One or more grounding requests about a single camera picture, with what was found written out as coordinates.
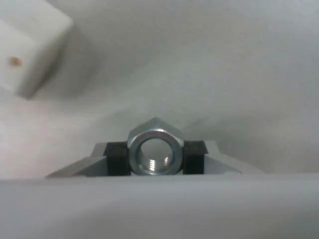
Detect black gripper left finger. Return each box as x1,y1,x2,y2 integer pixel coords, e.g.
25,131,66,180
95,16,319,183
45,140,131,178

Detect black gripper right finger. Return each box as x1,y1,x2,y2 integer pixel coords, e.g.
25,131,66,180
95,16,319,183
183,140,242,175

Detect metal hex bolt nut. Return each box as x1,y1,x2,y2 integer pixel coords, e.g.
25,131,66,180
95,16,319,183
127,117,185,176

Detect white holder with holes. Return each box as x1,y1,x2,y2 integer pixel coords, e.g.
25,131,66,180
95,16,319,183
0,0,74,97

